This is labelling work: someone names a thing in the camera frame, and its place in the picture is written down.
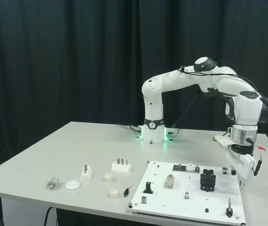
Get black floor cable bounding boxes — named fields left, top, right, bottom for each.
left=44, top=206, right=58, bottom=226

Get black D-SUB plug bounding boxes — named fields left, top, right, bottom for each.
left=199, top=168, right=218, bottom=192

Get white round peg holder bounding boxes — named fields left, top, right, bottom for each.
left=111, top=162, right=134, bottom=173

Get black curtain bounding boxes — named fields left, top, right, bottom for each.
left=0, top=0, right=268, bottom=163

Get white task board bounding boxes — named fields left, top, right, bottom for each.
left=127, top=160, right=247, bottom=224

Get black rod with red tag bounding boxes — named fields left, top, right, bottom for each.
left=249, top=138, right=267, bottom=176

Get flat white mounting plate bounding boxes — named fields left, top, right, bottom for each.
left=213, top=134, right=235, bottom=148

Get white large gear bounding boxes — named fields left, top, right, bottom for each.
left=65, top=180, right=81, bottom=191

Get grey waterproof plug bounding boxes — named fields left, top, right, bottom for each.
left=46, top=177, right=61, bottom=190

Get silver wrist ring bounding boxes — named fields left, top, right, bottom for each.
left=231, top=126, right=258, bottom=145

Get white square peg holder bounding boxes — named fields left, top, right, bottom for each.
left=80, top=165, right=93, bottom=182

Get black base cables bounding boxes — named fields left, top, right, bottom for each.
left=115, top=88, right=200, bottom=135

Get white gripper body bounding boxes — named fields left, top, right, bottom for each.
left=228, top=152, right=258, bottom=182

